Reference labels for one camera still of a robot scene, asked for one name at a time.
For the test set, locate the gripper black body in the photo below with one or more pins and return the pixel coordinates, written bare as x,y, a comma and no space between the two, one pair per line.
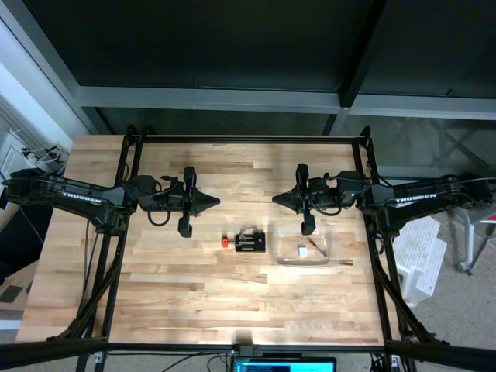
305,198
188,201

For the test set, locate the black low camera mount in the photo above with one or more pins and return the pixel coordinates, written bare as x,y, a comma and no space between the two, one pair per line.
246,348

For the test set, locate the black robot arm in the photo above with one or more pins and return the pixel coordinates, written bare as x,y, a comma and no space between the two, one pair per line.
416,200
77,195

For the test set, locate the grey metal chair base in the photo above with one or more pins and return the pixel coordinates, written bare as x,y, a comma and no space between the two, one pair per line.
469,240

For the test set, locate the clear plastic tub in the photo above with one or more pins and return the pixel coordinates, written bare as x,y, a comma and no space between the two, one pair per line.
321,261

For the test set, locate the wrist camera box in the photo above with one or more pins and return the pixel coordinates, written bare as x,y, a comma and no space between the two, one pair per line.
141,186
350,185

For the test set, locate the black metal frame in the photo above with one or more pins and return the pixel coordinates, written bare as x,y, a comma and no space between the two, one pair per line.
58,348

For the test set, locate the orange vise knob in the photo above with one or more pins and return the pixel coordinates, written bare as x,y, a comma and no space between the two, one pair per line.
225,242

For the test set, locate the brown cardboard box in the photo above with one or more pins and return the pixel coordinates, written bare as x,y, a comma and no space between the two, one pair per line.
15,286

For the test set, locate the blue-edged screen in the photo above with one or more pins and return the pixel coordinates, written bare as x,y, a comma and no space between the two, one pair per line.
283,366

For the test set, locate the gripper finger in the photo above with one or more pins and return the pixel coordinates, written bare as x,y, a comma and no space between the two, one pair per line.
203,198
289,204
289,196
203,205

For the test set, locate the small white block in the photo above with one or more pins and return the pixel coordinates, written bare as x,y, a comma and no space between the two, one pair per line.
302,250

